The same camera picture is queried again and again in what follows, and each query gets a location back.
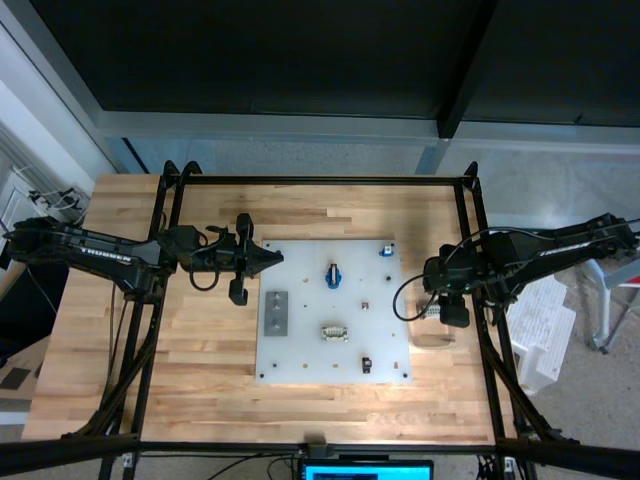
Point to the white plastic board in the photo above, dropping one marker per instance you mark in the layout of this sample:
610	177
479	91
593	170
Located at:
300	350

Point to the small black connector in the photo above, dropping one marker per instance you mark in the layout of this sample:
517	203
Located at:
366	365

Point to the clear plastic tub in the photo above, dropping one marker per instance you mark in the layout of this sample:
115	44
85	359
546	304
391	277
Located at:
435	344

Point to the small blue white connector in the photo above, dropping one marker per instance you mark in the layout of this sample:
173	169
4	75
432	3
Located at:
386	251

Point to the cardboard box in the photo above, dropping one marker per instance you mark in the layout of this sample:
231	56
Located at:
30	360

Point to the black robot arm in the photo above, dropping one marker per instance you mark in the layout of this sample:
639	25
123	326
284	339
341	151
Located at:
560	250
100	252

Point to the laptop with blue screen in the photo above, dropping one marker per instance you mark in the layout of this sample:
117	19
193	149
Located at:
365	472

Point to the black aluminium frame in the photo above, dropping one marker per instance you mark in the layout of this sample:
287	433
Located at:
320	180

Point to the beige hub socket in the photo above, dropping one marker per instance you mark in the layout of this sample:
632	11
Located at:
334	334

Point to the grey metal bar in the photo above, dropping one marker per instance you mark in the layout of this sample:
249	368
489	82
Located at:
270	325

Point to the grey metal stand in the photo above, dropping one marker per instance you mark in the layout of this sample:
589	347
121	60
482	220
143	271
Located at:
602	320

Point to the silver corner bracket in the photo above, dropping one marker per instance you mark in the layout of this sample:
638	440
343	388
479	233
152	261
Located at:
128	460
509	465

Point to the grey HAN10E connector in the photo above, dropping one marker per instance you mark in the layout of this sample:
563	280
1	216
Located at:
429	317

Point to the small black camera box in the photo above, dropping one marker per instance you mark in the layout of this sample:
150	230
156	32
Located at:
317	447

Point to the blue plug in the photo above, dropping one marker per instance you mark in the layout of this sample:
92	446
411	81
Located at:
332	280

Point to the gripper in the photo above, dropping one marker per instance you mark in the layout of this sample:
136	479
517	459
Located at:
452	316
240	292

